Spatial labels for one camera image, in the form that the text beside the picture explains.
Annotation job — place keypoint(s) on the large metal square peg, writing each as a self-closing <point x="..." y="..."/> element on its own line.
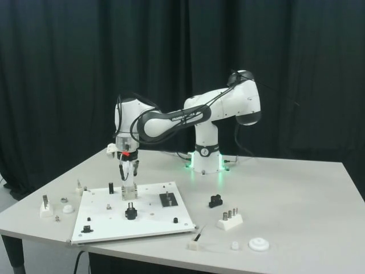
<point x="45" y="200"/>

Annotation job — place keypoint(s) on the black table panel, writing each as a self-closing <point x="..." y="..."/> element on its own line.
<point x="114" y="266"/>

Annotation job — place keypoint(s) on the black D-SUB plug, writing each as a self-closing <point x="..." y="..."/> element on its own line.
<point x="215" y="201"/>

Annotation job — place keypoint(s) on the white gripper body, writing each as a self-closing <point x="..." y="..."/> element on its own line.
<point x="129" y="170"/>

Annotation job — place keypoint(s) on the thin black rod red tag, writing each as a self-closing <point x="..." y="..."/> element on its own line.
<point x="121" y="171"/>

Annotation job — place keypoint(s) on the black table leg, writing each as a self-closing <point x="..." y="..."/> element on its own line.
<point x="14" y="257"/>

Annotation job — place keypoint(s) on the white task board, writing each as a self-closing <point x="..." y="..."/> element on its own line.
<point x="114" y="225"/>

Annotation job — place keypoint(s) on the white round peg holder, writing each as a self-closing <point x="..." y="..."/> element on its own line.
<point x="229" y="224"/>

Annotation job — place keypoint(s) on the black wrist band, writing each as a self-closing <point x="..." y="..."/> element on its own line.
<point x="132" y="156"/>

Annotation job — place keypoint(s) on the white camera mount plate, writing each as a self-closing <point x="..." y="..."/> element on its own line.
<point x="111" y="149"/>

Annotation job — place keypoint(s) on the white square peg holder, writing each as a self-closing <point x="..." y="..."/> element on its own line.
<point x="46" y="212"/>

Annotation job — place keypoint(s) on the black curtain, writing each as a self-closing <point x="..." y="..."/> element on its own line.
<point x="85" y="57"/>

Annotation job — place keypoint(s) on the large metal round peg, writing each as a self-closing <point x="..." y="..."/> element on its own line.
<point x="224" y="216"/>

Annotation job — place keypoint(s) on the white large gear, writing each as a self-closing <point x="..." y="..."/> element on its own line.
<point x="259" y="244"/>

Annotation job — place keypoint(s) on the metal BNC plug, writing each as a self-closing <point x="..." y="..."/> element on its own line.
<point x="57" y="218"/>

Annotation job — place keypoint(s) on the medium metal round peg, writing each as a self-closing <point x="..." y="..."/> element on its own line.
<point x="229" y="214"/>

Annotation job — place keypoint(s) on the white medium gear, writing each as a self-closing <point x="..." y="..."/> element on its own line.
<point x="68" y="209"/>

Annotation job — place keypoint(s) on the white small gear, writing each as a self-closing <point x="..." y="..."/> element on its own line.
<point x="234" y="245"/>

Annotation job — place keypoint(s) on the white Ethernet plug holder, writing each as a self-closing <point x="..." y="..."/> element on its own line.
<point x="192" y="246"/>

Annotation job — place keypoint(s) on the white USB plug holder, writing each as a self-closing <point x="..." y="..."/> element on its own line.
<point x="78" y="190"/>

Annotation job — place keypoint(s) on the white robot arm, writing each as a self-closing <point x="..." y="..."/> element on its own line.
<point x="205" y="134"/>

